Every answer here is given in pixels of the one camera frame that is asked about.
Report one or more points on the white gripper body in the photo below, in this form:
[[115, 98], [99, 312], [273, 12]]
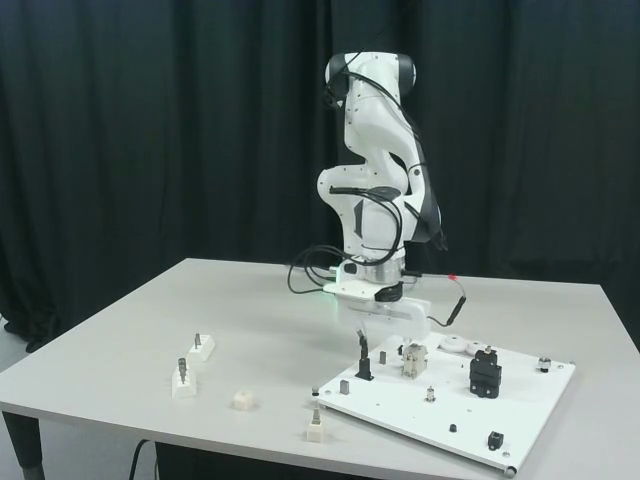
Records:
[[400, 317]]

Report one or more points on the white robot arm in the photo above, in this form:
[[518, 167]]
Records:
[[372, 150]]

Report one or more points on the large metal square peg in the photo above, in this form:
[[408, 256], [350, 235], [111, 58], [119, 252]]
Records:
[[344, 388], [383, 358]]

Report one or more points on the white square peg holder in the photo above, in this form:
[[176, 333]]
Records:
[[202, 352]]

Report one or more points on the large metal round peg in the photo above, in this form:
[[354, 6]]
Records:
[[182, 363]]

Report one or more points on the white round peg holder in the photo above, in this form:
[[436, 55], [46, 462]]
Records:
[[184, 390]]

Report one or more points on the black upright plug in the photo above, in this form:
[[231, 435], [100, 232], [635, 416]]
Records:
[[364, 367]]

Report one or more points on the white large gear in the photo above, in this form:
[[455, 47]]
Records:
[[453, 345]]

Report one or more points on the metal BNC plug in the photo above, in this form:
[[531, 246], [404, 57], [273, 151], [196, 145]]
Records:
[[430, 395]]

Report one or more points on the white task board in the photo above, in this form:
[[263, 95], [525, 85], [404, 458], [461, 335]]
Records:
[[400, 415]]

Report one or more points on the white medium gear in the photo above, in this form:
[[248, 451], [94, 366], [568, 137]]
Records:
[[474, 348]]

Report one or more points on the black D-SUB plug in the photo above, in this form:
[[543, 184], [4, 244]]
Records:
[[485, 375]]

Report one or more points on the small grey metal plug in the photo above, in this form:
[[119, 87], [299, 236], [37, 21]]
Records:
[[316, 416]]

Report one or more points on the small white plug holder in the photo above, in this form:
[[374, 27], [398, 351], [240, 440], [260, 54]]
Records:
[[315, 433]]

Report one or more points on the small white block holder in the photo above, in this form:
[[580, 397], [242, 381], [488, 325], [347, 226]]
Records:
[[244, 400]]

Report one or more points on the metal bolt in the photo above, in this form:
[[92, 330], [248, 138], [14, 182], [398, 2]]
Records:
[[543, 364]]

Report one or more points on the black curtain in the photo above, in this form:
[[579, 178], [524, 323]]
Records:
[[150, 125]]

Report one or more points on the dark table leg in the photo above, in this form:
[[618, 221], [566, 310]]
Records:
[[22, 445]]

